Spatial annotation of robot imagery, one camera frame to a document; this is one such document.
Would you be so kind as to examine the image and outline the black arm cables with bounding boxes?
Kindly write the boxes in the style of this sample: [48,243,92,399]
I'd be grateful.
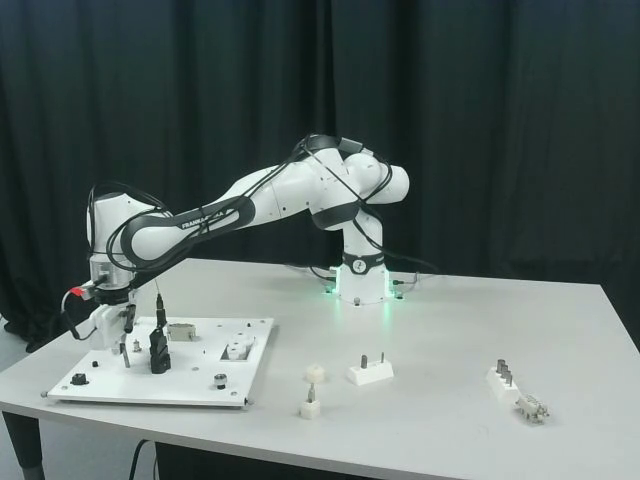
[85,133,396,289]

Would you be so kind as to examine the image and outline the white task board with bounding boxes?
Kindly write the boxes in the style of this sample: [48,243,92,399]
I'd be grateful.
[43,315,277,409]

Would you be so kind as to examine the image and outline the grey metal D-SUB plug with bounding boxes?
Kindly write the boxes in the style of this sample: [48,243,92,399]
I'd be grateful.
[514,394,551,425]

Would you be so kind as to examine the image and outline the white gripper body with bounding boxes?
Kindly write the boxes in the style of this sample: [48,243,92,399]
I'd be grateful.
[88,304,132,352]

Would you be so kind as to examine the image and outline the long white peg holder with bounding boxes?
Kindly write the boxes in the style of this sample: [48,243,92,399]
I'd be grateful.
[487,367,519,401]

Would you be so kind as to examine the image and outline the white sloped peg holder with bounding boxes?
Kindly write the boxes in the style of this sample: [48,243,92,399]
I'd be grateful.
[345,362,396,386]

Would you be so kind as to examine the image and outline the black curtains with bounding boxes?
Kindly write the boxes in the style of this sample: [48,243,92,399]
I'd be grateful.
[0,0,640,351]

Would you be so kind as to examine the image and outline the black D-SUB plug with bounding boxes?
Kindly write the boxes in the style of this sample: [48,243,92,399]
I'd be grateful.
[148,327,172,376]

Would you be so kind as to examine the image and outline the black table leg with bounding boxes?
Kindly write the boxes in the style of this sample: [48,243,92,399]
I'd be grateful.
[2,412,41,480]

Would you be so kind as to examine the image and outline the black plug with thin wire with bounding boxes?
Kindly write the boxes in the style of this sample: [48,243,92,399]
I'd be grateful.
[151,280,169,337]

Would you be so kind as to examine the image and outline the black base cable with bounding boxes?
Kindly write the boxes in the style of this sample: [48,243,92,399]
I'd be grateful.
[287,261,342,282]

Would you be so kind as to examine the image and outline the thin black rod on wire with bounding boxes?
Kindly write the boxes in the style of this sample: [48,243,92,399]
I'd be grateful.
[60,284,137,342]

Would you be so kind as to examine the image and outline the black box under table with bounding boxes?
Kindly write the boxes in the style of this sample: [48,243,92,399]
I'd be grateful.
[154,441,451,480]

